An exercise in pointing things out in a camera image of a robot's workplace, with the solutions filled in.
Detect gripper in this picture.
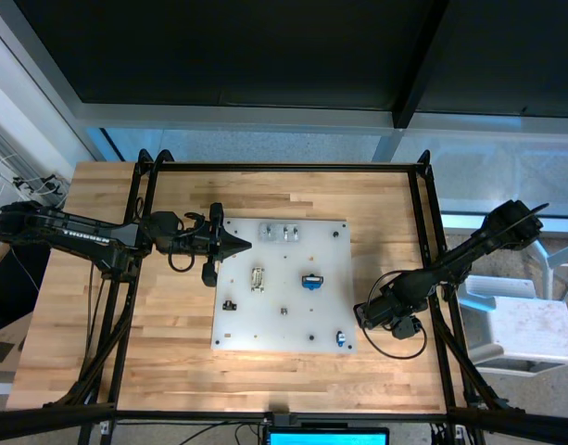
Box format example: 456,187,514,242
370,296,423,340
179,202,253,287

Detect clear plastic tub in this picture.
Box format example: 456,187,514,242
354,252,408,307

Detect white board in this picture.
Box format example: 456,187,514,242
210,216,360,354

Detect blue laptop screen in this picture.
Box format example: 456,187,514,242
263,426,390,445

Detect white plastic stool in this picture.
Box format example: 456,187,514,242
459,273,568,377

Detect arm cable loop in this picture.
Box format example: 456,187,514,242
166,248,196,273
362,324,427,361

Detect small black camera block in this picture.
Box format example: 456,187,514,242
264,403,297,428

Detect white metal chair frame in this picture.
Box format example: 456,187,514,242
528,231,568,302

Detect tangled black white cables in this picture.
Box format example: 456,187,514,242
9,172,67,198

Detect black metal frame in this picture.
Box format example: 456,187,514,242
0,147,568,445

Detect black vertical post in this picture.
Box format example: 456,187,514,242
392,0,451,130

